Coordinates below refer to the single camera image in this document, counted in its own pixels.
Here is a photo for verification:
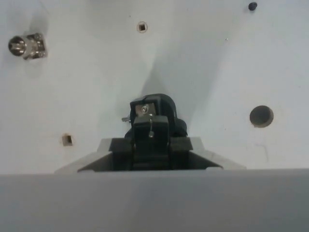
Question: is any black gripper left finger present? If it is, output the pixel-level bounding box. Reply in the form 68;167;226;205
54;137;134;174

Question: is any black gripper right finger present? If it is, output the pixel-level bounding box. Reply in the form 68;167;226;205
169;136;247;171

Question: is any black D-SUB plug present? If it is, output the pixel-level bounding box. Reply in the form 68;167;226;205
122;93;188;171

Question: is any white task board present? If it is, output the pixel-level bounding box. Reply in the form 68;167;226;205
0;0;309;175

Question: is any metal BNC plug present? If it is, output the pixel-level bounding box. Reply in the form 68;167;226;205
8;34;31;58

